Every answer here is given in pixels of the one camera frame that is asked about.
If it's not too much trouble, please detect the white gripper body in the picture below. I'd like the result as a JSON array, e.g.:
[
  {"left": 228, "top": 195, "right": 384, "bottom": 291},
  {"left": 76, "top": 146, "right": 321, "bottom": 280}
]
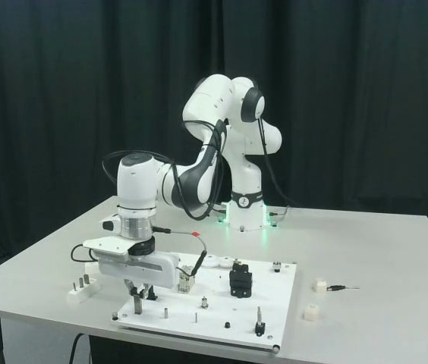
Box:
[{"left": 97, "top": 252, "right": 181, "bottom": 288}]

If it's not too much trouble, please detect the black flange band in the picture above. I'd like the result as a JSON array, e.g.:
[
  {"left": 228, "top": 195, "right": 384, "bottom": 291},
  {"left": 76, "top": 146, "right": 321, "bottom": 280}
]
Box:
[{"left": 127, "top": 236, "right": 156, "bottom": 257}]

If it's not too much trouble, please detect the flat white mounting plate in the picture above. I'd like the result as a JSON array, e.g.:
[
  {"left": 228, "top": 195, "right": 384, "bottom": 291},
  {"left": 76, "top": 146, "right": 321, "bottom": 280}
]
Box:
[{"left": 81, "top": 236, "right": 135, "bottom": 256}]

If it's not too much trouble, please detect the white task board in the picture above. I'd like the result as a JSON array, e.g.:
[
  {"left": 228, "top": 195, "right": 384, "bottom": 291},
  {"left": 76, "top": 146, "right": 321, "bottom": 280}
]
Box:
[{"left": 110, "top": 249, "right": 299, "bottom": 354}]

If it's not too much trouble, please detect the black curtain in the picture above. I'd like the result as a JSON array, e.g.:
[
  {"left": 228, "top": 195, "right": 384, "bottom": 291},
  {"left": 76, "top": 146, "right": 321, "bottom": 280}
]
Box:
[{"left": 0, "top": 0, "right": 428, "bottom": 252}]

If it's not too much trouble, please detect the silver flange ring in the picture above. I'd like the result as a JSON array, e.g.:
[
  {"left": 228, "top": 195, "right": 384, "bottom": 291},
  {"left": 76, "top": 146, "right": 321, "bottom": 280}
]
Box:
[{"left": 119, "top": 215, "right": 155, "bottom": 241}]

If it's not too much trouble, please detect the black cable under table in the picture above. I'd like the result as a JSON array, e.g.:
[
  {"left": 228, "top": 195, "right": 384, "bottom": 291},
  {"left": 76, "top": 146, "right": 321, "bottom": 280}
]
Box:
[{"left": 70, "top": 332, "right": 90, "bottom": 364}]

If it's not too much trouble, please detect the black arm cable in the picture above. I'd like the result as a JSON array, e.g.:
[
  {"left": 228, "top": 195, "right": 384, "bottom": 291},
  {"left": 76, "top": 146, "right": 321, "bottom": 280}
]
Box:
[{"left": 101, "top": 117, "right": 290, "bottom": 221}]

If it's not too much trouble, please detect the black plug with cable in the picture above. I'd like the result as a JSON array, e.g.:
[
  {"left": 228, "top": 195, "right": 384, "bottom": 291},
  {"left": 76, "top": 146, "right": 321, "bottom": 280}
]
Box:
[{"left": 326, "top": 284, "right": 361, "bottom": 293}]

